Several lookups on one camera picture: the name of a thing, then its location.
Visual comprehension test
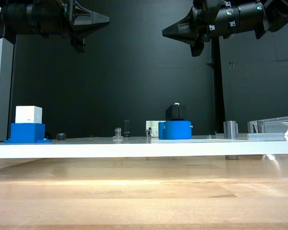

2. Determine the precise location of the steel cylinder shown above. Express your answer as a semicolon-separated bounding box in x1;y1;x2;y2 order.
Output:
223;121;238;161

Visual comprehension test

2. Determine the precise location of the black silver-topped bar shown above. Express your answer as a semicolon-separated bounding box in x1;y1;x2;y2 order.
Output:
165;103;186;121

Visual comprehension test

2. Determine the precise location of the blue round holder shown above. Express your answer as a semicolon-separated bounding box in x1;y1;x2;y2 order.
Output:
158;121;193;140

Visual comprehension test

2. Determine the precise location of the white D-sub connector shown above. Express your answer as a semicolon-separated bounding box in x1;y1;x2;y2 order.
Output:
145;120;159;138

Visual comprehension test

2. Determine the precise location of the white cube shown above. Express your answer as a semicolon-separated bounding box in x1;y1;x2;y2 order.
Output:
15;105;43;125

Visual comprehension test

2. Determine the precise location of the blue square flanged base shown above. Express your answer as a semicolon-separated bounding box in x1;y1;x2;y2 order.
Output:
3;123;53;144

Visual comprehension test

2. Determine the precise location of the white board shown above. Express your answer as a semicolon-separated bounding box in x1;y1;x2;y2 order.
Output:
0;136;288;159

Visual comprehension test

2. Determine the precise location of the grey metal block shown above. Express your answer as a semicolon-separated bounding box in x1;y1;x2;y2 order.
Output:
247;120;288;142

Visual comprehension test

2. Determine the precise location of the black frame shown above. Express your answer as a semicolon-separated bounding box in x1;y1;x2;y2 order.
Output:
207;38;225;135

